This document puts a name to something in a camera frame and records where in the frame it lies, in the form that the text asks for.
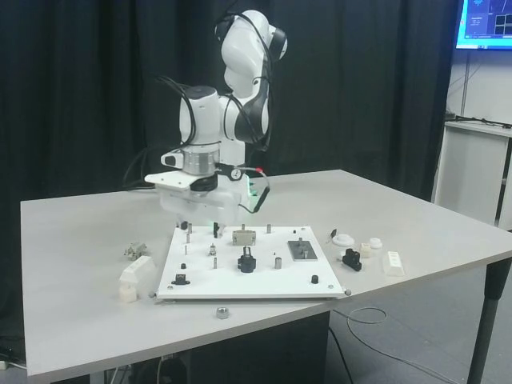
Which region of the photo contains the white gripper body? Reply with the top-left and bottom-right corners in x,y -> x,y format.
158,178 -> 246,223

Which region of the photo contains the black waterproof plug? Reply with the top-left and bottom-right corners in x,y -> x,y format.
235,246 -> 258,275

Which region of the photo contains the flat white mounting plate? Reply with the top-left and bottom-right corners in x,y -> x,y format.
144,170 -> 195,191

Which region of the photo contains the white long peg holder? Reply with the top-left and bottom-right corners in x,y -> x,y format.
382,250 -> 406,277
119,256 -> 157,286

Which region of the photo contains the white task board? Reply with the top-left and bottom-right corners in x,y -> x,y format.
148,223 -> 352,302

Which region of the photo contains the white small cube holder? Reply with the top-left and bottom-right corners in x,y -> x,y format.
118,282 -> 138,302

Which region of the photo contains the black D-SUB plug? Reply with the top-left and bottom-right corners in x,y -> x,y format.
341,247 -> 364,270

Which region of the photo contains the black curtain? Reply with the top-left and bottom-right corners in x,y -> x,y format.
0,0 -> 461,349

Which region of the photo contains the white cabinet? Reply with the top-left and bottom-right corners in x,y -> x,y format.
431,118 -> 512,233

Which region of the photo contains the dark table leg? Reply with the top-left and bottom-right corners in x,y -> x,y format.
467,255 -> 507,384

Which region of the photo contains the blue screen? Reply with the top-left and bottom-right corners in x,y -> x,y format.
454,0 -> 512,52

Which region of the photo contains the thin black rod on wire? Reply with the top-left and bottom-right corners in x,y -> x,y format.
239,166 -> 274,213

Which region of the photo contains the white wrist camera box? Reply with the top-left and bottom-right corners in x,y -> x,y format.
160,148 -> 187,167

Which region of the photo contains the grey floor cable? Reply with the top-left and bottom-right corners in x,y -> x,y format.
346,306 -> 471,384

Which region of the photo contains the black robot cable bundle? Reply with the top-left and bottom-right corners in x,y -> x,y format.
123,10 -> 277,189

